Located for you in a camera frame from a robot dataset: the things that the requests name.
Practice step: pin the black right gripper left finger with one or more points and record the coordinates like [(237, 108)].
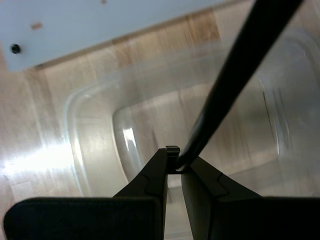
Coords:
[(100, 217)]

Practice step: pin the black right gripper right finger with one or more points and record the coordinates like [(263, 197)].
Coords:
[(250, 217)]

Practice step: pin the clear plastic tub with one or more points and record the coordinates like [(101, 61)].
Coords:
[(150, 100)]

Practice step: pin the black board screw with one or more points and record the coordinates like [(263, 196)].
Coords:
[(15, 48)]

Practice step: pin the white plastic board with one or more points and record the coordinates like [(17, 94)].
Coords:
[(75, 27)]

